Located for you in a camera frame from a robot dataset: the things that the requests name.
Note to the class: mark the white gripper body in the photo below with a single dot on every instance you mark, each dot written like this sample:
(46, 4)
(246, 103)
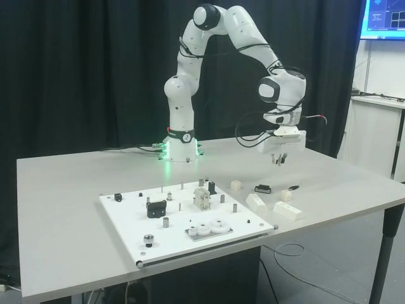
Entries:
(284, 144)

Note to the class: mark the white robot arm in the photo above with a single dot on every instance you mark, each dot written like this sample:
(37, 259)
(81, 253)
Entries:
(186, 95)

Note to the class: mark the black USB plug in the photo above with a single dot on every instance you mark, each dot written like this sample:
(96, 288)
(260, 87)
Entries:
(294, 187)

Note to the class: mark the black D-SUB plug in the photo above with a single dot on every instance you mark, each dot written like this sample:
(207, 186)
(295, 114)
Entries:
(263, 189)

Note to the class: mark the small white cube holder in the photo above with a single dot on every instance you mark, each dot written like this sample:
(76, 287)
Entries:
(236, 185)
(287, 195)

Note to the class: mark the long white holder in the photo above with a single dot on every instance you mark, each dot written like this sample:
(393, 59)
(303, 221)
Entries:
(257, 202)
(288, 210)

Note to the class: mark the pale waterproof plug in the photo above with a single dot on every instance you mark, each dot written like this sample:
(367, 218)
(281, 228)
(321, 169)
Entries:
(202, 199)

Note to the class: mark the white large gear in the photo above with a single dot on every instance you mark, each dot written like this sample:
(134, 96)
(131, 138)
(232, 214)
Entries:
(218, 225)

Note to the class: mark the white cabinet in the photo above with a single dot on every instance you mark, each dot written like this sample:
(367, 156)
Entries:
(373, 136)

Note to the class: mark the white medium gear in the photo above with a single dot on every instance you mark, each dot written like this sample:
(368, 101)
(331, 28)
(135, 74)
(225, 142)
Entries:
(202, 229)

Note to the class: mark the white small gear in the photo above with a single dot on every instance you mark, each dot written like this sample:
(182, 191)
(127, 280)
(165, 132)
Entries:
(192, 230)

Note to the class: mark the black table leg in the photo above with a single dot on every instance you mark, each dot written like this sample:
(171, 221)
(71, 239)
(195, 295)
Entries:
(389, 253)

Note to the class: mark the metal BNC plug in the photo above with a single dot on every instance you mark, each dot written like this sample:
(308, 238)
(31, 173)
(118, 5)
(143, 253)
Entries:
(148, 240)

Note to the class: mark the blue screen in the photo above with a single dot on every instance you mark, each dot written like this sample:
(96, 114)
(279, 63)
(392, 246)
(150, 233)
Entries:
(384, 19)

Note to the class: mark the white task board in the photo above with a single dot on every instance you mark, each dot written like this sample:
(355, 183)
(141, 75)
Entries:
(126, 228)

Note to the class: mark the black curtain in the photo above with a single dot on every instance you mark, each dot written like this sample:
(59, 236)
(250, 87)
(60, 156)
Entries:
(79, 79)

